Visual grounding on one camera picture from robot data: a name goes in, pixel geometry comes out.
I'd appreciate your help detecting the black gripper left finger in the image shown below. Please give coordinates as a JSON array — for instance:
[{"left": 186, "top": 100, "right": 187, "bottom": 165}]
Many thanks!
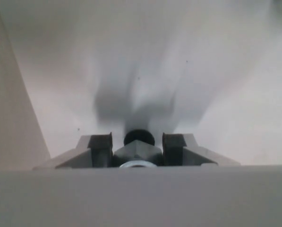
[{"left": 32, "top": 131, "right": 113, "bottom": 170}]

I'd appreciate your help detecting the white task board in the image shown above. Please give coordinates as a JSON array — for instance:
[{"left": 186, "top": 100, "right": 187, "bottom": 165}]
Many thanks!
[{"left": 0, "top": 0, "right": 282, "bottom": 166}]

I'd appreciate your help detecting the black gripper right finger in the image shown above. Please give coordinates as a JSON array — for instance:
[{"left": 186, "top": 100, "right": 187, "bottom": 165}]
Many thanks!
[{"left": 162, "top": 132, "right": 241, "bottom": 166}]

